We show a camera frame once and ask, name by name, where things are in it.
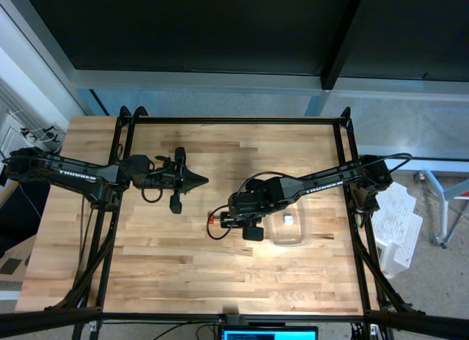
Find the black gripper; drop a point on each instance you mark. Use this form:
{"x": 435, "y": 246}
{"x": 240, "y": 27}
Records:
{"x": 165, "y": 179}
{"x": 253, "y": 233}

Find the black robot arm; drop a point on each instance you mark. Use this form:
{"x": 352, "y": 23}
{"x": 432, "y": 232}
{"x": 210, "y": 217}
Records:
{"x": 73, "y": 175}
{"x": 322, "y": 180}

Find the small white block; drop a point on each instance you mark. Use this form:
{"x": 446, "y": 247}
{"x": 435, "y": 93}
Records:
{"x": 289, "y": 220}

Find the clear plastic tub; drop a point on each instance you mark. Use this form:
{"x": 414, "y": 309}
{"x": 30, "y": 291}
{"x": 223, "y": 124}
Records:
{"x": 293, "y": 241}

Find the black clamp with red knob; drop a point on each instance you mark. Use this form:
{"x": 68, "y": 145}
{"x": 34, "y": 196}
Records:
{"x": 212, "y": 219}

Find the screen with blue edge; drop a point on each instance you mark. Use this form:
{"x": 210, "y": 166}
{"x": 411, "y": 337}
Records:
{"x": 267, "y": 334}

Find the white foam block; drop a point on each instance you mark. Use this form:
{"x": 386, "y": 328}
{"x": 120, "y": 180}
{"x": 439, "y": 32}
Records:
{"x": 395, "y": 226}

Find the grey metal stand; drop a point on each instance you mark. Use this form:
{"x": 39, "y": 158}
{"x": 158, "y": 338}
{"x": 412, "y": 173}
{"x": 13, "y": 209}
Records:
{"x": 445, "y": 222}

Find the small grey camera block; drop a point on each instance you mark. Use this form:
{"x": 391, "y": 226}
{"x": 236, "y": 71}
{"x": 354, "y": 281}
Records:
{"x": 232, "y": 318}

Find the black metal table frame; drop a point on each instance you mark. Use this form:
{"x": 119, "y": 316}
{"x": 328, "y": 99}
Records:
{"x": 293, "y": 317}

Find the black upright post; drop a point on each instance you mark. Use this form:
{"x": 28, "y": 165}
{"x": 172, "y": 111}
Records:
{"x": 331, "y": 80}

